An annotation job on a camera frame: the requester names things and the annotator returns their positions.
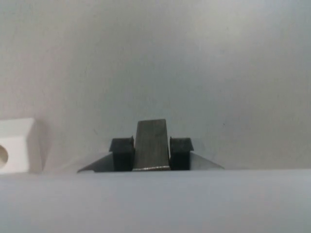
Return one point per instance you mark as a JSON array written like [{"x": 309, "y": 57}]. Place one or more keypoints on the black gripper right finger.
[{"x": 181, "y": 153}]

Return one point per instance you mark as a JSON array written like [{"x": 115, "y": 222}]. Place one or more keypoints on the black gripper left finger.
[{"x": 121, "y": 153}]

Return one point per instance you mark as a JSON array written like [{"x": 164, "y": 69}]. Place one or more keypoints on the metal square peg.
[{"x": 151, "y": 145}]

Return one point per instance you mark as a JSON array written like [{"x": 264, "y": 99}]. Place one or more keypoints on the tall white peg holder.
[{"x": 14, "y": 150}]

